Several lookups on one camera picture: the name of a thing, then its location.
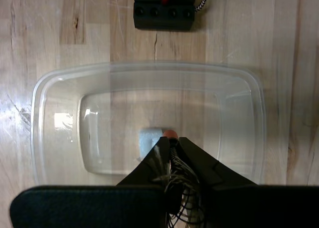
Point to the clear plastic tub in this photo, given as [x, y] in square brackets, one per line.
[62, 138]

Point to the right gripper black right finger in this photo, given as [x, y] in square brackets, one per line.
[211, 173]

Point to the white foam block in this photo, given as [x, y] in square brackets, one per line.
[147, 140]

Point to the black clamp hub red knob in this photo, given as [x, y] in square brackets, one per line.
[162, 19]

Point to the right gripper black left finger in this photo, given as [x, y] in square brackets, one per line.
[149, 170]

